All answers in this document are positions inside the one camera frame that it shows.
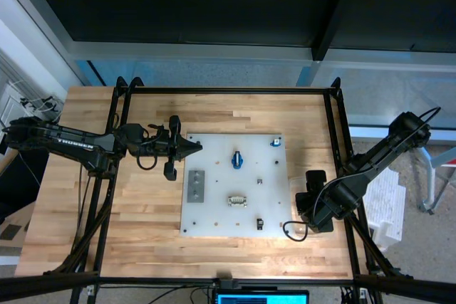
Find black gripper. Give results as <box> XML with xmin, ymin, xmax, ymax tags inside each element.
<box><xmin>151</xmin><ymin>115</ymin><xmax>203</xmax><ymax>181</ymax></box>
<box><xmin>305</xmin><ymin>169</ymin><xmax>336</xmax><ymax>234</ymax></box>

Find cardboard box with black patch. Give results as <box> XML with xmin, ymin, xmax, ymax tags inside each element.
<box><xmin>0</xmin><ymin>200</ymin><xmax>38</xmax><ymax>258</ymax></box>

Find black camera cable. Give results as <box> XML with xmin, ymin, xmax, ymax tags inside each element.
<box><xmin>136</xmin><ymin>154</ymin><xmax>158</xmax><ymax>171</ymax></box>
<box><xmin>282</xmin><ymin>221</ymin><xmax>309</xmax><ymax>243</ymax></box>

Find white foam block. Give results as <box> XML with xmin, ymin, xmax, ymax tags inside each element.
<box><xmin>361</xmin><ymin>168</ymin><xmax>407</xmax><ymax>251</ymax></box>

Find white taskboard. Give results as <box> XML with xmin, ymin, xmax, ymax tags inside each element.
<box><xmin>180</xmin><ymin>132</ymin><xmax>296</xmax><ymax>238</ymax></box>

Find grey metal peg plate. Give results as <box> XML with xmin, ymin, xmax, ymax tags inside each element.
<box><xmin>185</xmin><ymin>169</ymin><xmax>207</xmax><ymax>205</ymax></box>

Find black white cable bundle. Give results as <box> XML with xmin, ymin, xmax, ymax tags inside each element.
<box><xmin>19</xmin><ymin>95</ymin><xmax>60</xmax><ymax>112</ymax></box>

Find small black table camera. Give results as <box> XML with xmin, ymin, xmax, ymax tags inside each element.
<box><xmin>217</xmin><ymin>271</ymin><xmax>238</xmax><ymax>289</ymax></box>

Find grey metal stand legs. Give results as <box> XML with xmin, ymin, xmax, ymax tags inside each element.
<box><xmin>415</xmin><ymin>147</ymin><xmax>456</xmax><ymax>216</ymax></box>

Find black aluminium table frame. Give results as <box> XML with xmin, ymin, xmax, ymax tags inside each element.
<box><xmin>0</xmin><ymin>75</ymin><xmax>456</xmax><ymax>304</ymax></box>

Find black wall post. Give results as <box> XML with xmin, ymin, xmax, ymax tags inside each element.
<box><xmin>311</xmin><ymin>0</ymin><xmax>357</xmax><ymax>61</ymax></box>

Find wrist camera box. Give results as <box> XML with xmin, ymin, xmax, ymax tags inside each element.
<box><xmin>295</xmin><ymin>192</ymin><xmax>316</xmax><ymax>220</ymax></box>

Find beige multi-pin connector housing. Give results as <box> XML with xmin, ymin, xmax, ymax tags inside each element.
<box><xmin>227</xmin><ymin>194</ymin><xmax>249</xmax><ymax>208</ymax></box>

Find laptop screen blue edge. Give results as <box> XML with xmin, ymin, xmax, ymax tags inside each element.
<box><xmin>212</xmin><ymin>289</ymin><xmax>310</xmax><ymax>304</ymax></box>

